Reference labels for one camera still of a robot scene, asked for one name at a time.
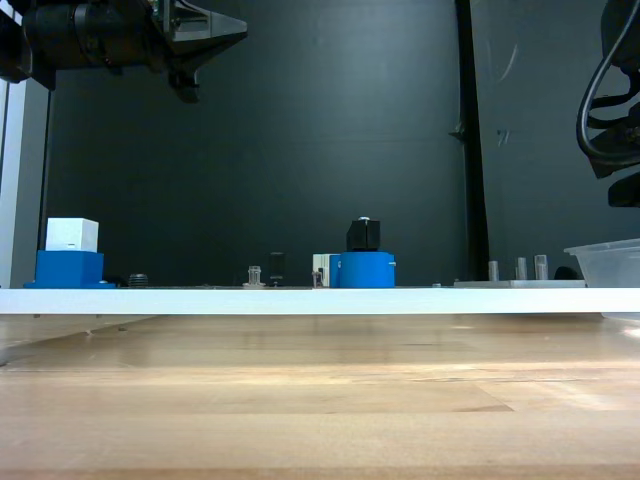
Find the white cube block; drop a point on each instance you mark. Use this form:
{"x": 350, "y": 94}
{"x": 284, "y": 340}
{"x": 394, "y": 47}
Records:
{"x": 72, "y": 235}

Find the grey metal peg holder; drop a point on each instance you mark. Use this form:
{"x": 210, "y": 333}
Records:
{"x": 520, "y": 284}

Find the white taskboard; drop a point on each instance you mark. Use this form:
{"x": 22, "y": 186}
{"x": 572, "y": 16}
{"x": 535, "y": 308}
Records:
{"x": 300, "y": 301}

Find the small black knurled nut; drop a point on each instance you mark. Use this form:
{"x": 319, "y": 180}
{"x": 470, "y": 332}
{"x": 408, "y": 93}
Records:
{"x": 140, "y": 281}

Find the black metal frame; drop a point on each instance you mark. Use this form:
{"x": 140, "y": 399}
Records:
{"x": 472, "y": 150}

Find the blue round connector mount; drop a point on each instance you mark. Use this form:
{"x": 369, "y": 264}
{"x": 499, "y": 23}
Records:
{"x": 365, "y": 270}

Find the medium grey metal peg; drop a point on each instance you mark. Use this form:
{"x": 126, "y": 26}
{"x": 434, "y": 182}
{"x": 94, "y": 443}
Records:
{"x": 521, "y": 269}

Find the thin grey metal peg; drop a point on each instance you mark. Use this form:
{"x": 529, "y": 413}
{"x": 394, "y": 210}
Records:
{"x": 494, "y": 271}

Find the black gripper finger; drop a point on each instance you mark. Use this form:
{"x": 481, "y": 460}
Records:
{"x": 210, "y": 25}
{"x": 200, "y": 50}

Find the small blue mount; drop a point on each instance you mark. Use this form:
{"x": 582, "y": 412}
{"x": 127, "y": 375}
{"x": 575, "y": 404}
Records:
{"x": 70, "y": 270}

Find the grey rectangular connector housing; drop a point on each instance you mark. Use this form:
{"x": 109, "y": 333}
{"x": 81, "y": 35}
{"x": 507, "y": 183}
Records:
{"x": 324, "y": 267}

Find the clear plastic tub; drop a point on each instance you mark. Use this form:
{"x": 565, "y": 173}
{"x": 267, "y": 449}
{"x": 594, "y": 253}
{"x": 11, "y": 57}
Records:
{"x": 610, "y": 265}

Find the small metal fitting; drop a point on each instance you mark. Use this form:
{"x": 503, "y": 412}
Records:
{"x": 254, "y": 276}

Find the black D-sub connector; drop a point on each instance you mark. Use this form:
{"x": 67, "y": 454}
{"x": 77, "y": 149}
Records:
{"x": 362, "y": 235}

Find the thick grey metal peg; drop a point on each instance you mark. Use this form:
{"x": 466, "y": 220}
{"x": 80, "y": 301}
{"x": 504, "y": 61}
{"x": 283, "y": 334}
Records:
{"x": 541, "y": 267}

